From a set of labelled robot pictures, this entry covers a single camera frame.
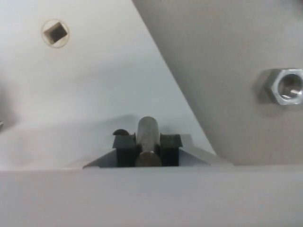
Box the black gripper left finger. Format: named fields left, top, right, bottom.
left=82, top=132, right=137, bottom=169

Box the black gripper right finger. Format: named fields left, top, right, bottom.
left=160, top=132, right=212, bottom=168

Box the metal round peg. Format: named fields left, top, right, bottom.
left=135, top=115, right=162, bottom=167

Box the white task board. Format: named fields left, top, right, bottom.
left=0, top=0, right=217, bottom=171

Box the metal hex nut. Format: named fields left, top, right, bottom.
left=255, top=68, right=303, bottom=105

